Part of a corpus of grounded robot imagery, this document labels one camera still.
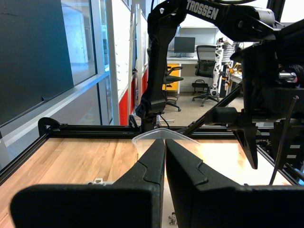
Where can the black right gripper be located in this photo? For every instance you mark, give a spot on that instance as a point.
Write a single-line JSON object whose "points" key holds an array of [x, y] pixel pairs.
{"points": [[261, 95]]}

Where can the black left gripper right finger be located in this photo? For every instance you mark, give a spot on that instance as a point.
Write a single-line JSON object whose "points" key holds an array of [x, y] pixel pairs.
{"points": [[225, 206]]}

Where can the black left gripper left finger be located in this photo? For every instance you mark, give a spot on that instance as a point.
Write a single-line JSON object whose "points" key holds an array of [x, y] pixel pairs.
{"points": [[95, 206]]}

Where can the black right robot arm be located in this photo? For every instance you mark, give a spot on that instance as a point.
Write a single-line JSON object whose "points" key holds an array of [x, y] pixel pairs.
{"points": [[156, 59]]}

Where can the clear plastic container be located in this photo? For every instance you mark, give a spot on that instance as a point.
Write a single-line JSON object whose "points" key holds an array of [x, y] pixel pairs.
{"points": [[145, 140]]}

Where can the white lattice structure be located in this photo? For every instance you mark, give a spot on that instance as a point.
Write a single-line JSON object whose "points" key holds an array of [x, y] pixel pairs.
{"points": [[217, 69]]}

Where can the mesh office chair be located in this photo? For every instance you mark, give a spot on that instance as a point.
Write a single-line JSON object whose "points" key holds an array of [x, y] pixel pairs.
{"points": [[205, 66]]}

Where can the white desk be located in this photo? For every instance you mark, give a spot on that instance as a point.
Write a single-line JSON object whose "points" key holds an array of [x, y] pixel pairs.
{"points": [[188, 76]]}

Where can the yellow cabinet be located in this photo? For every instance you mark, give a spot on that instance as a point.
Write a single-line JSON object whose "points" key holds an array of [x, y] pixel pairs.
{"points": [[176, 89]]}

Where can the black office stool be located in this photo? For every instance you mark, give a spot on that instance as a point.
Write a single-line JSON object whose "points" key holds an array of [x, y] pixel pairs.
{"points": [[173, 78]]}

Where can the black computer monitor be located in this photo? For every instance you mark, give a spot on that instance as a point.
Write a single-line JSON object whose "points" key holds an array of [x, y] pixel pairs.
{"points": [[184, 45]]}

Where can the black aluminium frame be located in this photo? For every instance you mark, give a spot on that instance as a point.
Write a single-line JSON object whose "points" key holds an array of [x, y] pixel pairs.
{"points": [[95, 130]]}

